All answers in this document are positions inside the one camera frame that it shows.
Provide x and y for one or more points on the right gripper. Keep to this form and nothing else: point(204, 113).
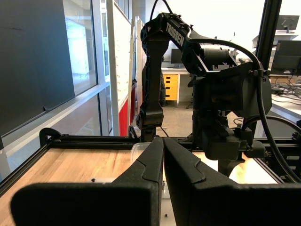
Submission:
point(230, 91)

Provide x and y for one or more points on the white office desk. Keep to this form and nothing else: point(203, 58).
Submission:
point(175, 70)

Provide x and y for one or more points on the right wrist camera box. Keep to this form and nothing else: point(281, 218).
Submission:
point(221, 149)

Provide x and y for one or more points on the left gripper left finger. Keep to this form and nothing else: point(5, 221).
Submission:
point(82, 204)

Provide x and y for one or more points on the clear plastic tub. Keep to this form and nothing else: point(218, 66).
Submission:
point(138, 150)

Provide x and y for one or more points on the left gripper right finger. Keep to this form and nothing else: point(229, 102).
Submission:
point(235, 207)

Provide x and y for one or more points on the white work desk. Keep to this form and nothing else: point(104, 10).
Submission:
point(289, 106)

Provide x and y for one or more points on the large black monitor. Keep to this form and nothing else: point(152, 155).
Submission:
point(287, 56)

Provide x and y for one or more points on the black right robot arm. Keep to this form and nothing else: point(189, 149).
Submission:
point(154, 70)

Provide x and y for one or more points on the yellow drawer cabinet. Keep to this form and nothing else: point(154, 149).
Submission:
point(171, 87)

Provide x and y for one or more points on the black aluminium frame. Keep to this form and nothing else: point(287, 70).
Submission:
point(94, 139)

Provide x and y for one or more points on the white partition panel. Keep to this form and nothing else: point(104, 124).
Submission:
point(138, 47)
point(121, 58)

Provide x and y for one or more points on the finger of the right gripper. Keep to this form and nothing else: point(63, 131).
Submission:
point(225, 167)

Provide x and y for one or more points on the small black monitor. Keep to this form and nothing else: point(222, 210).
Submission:
point(288, 22)
point(176, 56)

